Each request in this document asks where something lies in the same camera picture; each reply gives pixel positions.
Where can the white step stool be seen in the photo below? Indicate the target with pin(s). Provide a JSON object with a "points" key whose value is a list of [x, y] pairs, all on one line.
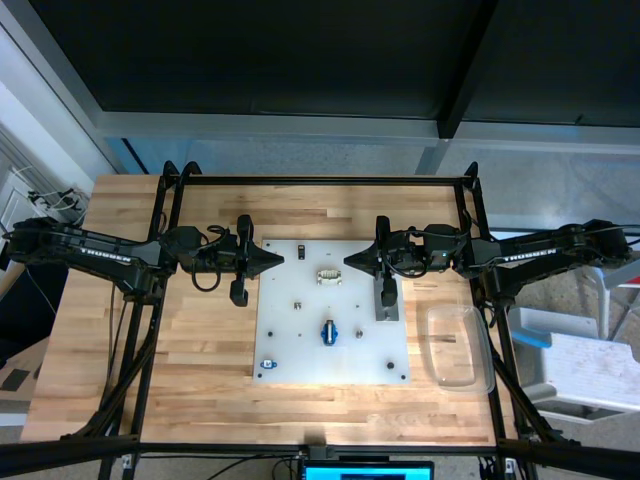
{"points": [[585, 365]]}

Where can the blue round holder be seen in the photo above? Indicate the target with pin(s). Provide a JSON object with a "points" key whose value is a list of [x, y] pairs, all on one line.
{"points": [[321, 334]]}

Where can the clear plastic tub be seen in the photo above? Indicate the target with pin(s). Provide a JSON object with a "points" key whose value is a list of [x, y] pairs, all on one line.
{"points": [[452, 350]]}

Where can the cardboard box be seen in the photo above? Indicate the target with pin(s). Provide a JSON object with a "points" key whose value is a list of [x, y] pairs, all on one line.
{"points": [[20, 370]]}

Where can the white board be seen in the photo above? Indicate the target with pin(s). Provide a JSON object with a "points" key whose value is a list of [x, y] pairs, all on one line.
{"points": [[285, 320]]}

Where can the grey peg plate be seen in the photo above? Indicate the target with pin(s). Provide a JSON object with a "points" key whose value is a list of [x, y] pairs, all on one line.
{"points": [[387, 315]]}

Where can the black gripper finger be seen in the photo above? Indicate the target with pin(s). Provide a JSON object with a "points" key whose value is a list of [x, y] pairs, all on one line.
{"points": [[261, 265], [366, 255], [366, 266], [262, 254]]}

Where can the blue screen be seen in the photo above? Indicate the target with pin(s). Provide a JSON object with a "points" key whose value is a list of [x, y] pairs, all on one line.
{"points": [[365, 472]]}

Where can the cream connector housing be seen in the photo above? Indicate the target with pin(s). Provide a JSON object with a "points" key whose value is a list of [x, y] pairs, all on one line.
{"points": [[329, 276]]}

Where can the black metal frame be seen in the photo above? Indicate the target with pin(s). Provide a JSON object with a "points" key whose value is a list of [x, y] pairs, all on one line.
{"points": [[320, 180]]}

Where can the blue socket base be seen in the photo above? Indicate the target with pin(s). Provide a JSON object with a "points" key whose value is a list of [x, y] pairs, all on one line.
{"points": [[262, 364]]}

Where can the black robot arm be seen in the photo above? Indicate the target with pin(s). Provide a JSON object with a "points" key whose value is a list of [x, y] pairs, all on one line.
{"points": [[100, 252], [525, 255]]}

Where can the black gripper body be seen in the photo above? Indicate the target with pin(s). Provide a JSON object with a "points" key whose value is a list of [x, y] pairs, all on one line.
{"points": [[400, 255], [244, 260]]}

